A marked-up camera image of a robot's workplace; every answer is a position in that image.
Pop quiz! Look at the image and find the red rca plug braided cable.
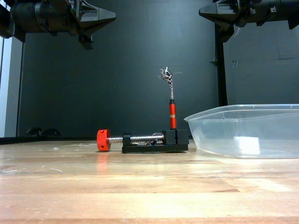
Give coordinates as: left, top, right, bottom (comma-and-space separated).
158, 66, 184, 118

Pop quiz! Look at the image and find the clear plastic tub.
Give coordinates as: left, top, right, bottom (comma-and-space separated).
184, 104, 299, 160

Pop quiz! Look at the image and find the small white square piece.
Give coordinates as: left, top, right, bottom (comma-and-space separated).
233, 136, 261, 156

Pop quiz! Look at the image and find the black clamp with red knob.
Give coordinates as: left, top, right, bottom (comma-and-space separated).
96, 128, 189, 154

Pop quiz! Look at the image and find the black wall post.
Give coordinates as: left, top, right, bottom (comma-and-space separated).
210, 23, 229, 107

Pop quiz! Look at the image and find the red rca socket with wires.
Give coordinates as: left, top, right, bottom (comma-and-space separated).
136, 116, 178, 147

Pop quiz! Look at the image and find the black aluminium frame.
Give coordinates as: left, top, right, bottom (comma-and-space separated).
0, 127, 196, 145

